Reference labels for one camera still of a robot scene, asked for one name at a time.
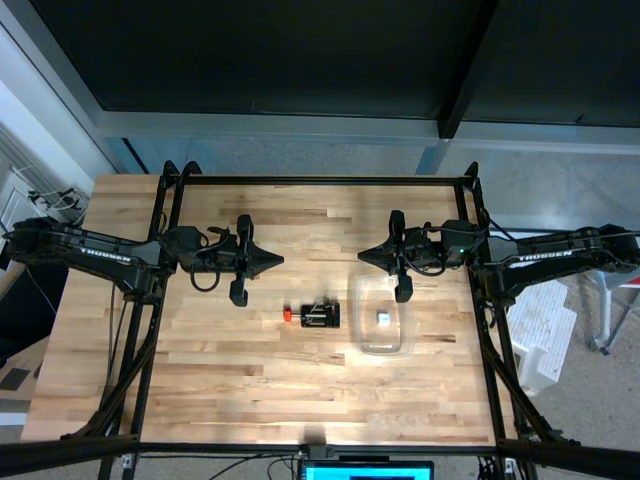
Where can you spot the white stepped foam block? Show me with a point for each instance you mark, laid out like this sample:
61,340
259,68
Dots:
542,325

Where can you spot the black aluminium table frame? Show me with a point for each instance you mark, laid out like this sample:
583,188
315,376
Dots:
320,180

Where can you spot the small white holder block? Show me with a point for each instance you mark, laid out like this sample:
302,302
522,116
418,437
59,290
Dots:
383,318

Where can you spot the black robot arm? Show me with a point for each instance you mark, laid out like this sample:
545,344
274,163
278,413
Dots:
105,250
545,257

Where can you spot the black clamp fixture base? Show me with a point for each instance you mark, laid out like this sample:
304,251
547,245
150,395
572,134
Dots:
332,322

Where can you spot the blue laptop screen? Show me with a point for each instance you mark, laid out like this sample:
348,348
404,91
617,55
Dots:
365,472

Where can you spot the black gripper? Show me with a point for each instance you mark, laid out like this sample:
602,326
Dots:
239,294
403,289

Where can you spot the black low camera box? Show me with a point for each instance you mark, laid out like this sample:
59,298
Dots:
320,451

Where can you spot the brown cardboard box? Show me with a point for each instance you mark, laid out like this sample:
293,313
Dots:
25,357

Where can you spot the black curved frame bracket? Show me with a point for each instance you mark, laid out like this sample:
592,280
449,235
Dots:
472,167
191,163
168,164

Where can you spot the red-knobbed steel clamp screw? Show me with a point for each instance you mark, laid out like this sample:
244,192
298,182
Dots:
288,315

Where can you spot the grey metal wheeled stand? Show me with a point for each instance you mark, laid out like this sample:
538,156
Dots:
606,310

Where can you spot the clear plastic tub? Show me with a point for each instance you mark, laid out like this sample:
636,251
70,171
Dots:
367,320

